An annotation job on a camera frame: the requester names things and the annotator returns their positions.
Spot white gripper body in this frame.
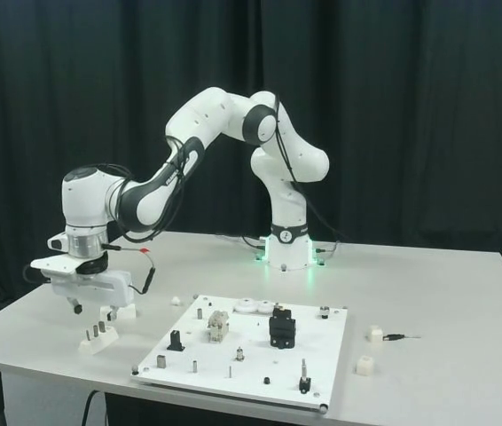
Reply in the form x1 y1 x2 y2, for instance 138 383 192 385
50 270 134 310

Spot white peg holder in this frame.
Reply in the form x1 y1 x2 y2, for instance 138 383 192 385
77 326 120 357

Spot thin black rod red tag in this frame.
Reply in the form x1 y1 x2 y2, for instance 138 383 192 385
102 242 159 296

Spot flat white mounting plate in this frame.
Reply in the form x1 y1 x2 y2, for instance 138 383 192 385
30 256 84 273

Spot pale Ethernet plug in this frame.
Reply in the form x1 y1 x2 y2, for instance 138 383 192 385
206 310 231 343

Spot white task board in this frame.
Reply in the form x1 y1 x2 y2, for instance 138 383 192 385
129 292 349 412

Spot black D-SUB plug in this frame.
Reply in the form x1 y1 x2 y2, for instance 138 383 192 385
268 304 299 350

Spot black curtains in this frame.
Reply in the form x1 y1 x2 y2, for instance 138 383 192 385
0 0 502 312

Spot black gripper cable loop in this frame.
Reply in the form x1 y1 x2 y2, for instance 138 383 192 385
23 264 53 286

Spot small white wrist camera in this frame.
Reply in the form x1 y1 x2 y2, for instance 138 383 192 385
47 231 69 253

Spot black cable under table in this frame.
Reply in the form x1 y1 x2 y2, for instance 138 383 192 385
82 389 107 426

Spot black forearm cable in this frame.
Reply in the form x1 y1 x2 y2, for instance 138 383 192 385
99 135 203 244

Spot black shoulder cable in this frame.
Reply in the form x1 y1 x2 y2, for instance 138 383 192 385
271 91 341 263

